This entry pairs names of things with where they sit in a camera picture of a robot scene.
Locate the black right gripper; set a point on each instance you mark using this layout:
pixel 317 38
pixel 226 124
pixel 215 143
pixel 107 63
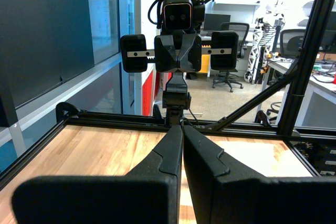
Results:
pixel 224 51

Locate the grey mesh office chair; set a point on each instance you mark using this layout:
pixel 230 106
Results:
pixel 291 43

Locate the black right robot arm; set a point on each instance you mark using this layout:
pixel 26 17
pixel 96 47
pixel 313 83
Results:
pixel 176 95

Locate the red and white cabinet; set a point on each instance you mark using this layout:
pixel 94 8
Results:
pixel 148 87

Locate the black computer monitor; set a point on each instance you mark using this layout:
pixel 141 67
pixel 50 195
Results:
pixel 216 22

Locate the black office chair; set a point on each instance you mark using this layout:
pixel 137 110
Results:
pixel 233 35

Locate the black curved frame bracket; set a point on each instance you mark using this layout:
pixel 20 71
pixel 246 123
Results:
pixel 263 119
pixel 65 108

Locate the black aluminium table frame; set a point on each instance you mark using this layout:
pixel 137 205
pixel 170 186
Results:
pixel 304 64

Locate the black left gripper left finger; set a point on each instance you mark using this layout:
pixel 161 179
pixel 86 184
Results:
pixel 105 200

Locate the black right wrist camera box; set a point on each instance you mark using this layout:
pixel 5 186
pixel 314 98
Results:
pixel 177 15

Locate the white lattice stand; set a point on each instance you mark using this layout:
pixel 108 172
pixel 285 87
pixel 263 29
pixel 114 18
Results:
pixel 262 43

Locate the white office desk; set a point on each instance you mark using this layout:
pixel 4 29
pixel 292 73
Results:
pixel 320 90

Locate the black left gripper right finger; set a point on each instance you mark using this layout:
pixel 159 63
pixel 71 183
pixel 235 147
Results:
pixel 249 200

